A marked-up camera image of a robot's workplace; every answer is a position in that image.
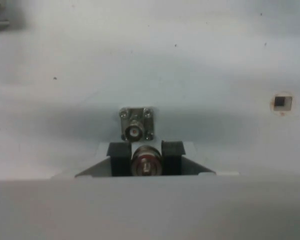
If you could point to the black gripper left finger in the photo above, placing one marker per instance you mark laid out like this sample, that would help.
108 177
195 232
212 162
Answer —
120 162

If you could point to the white task board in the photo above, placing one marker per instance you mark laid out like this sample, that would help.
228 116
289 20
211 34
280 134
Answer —
190 62

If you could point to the metal BNC plug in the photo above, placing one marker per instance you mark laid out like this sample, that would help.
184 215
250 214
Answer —
147 160

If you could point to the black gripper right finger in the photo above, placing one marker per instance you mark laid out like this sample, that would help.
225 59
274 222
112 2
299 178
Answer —
172 162

